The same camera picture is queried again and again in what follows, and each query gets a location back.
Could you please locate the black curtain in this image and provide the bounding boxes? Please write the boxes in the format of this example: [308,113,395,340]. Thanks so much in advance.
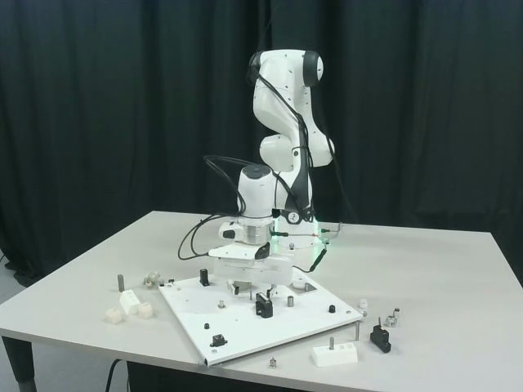
[0,0,523,283]

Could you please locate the clear Ethernet plug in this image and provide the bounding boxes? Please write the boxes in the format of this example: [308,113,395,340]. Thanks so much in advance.
[141,269,163,289]

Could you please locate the white peg holder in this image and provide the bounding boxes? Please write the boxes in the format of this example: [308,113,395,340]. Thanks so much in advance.
[311,341,360,365]

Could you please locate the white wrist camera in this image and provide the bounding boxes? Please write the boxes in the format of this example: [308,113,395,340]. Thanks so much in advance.
[218,222,248,243]

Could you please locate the white task board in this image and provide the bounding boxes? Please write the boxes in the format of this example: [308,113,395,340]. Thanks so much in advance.
[158,257,364,368]

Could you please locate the black cable bundle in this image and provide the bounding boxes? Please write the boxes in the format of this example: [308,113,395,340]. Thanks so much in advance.
[177,51,318,261]

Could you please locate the black floor cable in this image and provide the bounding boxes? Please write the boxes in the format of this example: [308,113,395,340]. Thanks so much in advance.
[106,358,128,392]

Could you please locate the long white holder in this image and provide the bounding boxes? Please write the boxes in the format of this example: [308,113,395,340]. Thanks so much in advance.
[118,288,142,315]

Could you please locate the dark table leg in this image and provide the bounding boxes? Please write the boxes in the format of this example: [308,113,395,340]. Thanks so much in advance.
[1,336,34,392]

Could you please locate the black D-SUB plug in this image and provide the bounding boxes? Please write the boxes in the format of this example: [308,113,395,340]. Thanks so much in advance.
[369,318,392,354]

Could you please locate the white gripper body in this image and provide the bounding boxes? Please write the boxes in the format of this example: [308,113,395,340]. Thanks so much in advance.
[211,257,293,287]

